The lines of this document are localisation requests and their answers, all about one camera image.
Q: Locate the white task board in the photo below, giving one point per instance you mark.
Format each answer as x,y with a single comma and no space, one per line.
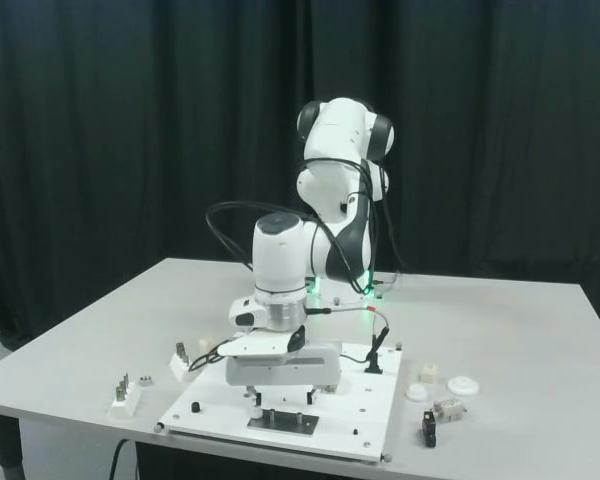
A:
330,415

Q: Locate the black small plug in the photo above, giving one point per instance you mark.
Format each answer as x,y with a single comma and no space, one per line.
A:
429,425

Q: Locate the white round peg holder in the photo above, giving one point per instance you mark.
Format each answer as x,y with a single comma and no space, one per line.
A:
126,405

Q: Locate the flat white mounting plate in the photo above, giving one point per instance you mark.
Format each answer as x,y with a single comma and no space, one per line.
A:
255,346

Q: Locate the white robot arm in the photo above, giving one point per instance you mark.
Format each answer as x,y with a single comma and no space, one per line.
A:
340,130

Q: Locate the black curtain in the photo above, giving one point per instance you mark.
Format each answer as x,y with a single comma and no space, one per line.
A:
80,100

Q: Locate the thin black rod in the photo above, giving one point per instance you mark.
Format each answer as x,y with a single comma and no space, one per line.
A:
379,341

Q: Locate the white medium gear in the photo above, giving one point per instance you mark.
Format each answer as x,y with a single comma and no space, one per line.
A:
416,393

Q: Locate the metal nut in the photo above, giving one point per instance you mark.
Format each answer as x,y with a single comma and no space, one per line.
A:
145,381

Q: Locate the white large gear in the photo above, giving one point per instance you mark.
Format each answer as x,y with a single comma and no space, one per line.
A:
463,386

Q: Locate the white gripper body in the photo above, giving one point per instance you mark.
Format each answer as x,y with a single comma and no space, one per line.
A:
280,372

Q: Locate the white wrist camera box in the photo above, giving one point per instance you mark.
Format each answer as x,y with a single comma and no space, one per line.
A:
247,315

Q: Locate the black table leg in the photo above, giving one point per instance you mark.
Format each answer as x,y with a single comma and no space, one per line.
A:
2,445

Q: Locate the white square peg holder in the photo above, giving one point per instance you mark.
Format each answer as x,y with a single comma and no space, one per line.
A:
184,371

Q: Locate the metal round peg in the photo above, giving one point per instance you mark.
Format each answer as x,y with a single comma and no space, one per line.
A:
118,392
128,381
124,386

